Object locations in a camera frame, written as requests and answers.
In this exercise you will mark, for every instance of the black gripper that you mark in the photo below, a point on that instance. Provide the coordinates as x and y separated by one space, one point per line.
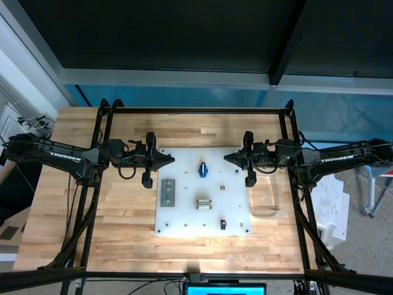
138 156
261 156

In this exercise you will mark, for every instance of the grey HAN10E connector insert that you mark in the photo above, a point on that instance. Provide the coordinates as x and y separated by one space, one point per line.
204 205

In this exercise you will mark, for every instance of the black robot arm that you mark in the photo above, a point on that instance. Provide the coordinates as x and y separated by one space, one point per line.
61 155
337 158

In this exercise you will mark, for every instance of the black connector housing block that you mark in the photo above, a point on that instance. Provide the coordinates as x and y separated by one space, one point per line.
223 224

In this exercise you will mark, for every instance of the grey metal plate with posts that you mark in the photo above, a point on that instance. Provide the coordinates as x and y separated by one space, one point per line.
168 193

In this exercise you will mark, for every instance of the blue clamp with white bar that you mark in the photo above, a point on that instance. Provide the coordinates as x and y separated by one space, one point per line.
202 175

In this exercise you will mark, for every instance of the clear plastic tub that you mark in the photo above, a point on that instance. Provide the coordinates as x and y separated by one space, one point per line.
264 199

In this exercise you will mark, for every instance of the white task board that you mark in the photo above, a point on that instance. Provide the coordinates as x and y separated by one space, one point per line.
184 212

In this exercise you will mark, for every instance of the white foam packing block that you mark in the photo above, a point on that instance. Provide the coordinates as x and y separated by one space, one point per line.
331 209

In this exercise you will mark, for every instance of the laptop screen with blue edge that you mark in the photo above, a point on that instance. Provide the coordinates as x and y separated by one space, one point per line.
224 290

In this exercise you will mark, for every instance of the grey metal chair legs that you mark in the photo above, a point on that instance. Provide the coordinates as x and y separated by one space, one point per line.
370 184

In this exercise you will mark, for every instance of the brown cardboard box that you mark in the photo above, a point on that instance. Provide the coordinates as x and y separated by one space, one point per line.
18 221

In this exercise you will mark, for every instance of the black table-level camera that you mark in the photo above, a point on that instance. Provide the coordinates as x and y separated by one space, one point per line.
195 276

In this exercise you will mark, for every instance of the black aluminium frame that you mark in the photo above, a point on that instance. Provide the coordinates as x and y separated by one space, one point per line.
46 275

